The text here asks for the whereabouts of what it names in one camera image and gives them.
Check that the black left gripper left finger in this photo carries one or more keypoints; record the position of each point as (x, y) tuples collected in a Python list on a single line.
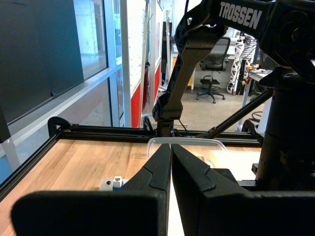
[(98, 211)]

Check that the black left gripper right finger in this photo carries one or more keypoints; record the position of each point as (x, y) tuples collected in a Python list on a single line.
[(246, 214)]

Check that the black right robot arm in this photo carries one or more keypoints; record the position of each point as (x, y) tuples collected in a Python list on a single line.
[(187, 64)]

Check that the blue white terminal connector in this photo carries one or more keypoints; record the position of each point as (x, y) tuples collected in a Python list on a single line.
[(107, 186)]

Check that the white board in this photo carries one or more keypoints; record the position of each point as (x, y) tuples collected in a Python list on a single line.
[(233, 159)]

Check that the clear plastic tub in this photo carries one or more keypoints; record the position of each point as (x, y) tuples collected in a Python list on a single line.
[(151, 147)]

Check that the red panel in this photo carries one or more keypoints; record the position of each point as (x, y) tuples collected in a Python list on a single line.
[(135, 108), (157, 81)]

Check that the black office chair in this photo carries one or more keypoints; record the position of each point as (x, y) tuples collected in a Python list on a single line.
[(210, 94)]

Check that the white desk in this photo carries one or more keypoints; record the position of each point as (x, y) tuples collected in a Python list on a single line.
[(256, 76)]

